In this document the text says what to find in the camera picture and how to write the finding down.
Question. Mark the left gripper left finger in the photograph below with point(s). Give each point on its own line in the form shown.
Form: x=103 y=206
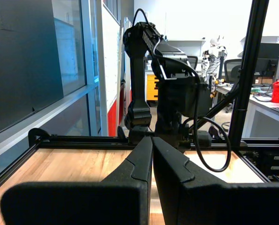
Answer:
x=78 y=204

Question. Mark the large dark wall screen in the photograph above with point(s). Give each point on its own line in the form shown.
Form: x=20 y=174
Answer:
x=24 y=58

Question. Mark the black box with white labels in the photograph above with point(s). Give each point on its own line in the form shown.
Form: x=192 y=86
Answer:
x=270 y=164

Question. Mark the black office chair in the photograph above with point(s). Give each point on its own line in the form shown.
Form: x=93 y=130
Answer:
x=232 y=69

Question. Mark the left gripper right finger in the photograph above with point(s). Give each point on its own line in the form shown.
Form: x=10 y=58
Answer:
x=223 y=204

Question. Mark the white work desk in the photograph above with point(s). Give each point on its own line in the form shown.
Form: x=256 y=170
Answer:
x=261 y=117

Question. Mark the black computer monitor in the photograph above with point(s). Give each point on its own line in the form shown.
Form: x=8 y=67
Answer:
x=273 y=50

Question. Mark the black frame corner bracket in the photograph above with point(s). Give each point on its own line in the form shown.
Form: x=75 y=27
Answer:
x=37 y=133

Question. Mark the yellow drawer cabinet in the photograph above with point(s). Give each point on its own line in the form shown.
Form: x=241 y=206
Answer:
x=152 y=86

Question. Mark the black aluminium table frame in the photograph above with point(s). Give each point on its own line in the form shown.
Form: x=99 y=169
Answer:
x=249 y=70

